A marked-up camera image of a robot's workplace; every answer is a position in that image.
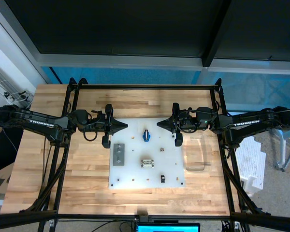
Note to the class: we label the black aluminium frame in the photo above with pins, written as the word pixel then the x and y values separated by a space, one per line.
pixel 145 87

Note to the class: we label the blue-edged screen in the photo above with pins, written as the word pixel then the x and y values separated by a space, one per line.
pixel 168 228

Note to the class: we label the white foam block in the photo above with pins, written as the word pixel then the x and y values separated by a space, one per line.
pixel 252 164

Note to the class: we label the beige HAN10E connector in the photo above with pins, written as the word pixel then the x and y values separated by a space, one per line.
pixel 147 163

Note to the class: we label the grey metal plate with pegs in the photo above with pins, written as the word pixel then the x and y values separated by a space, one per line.
pixel 116 159

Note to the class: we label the black electronics box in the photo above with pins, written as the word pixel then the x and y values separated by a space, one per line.
pixel 2 149

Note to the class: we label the blue clamp with silver cylinder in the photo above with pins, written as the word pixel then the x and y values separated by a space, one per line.
pixel 146 139

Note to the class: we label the clear plastic tub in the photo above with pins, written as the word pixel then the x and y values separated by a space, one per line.
pixel 195 157

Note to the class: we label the black plastic bracket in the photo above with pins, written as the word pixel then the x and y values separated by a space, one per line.
pixel 163 179

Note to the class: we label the grey metal stand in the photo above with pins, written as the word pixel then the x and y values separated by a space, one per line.
pixel 283 154

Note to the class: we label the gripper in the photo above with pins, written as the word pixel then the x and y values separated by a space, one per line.
pixel 186 122
pixel 100 123

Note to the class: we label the brown cardboard box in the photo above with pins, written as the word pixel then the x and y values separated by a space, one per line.
pixel 4 171

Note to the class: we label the white task board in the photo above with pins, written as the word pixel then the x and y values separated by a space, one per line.
pixel 135 169

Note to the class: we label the black table-level camera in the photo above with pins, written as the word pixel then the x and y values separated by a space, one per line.
pixel 143 218

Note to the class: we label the grey window frame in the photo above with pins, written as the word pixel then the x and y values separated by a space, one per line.
pixel 135 60

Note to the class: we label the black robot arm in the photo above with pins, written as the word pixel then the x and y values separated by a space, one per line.
pixel 244 124
pixel 38 122

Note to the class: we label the black wall pillar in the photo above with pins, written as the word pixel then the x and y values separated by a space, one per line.
pixel 215 36

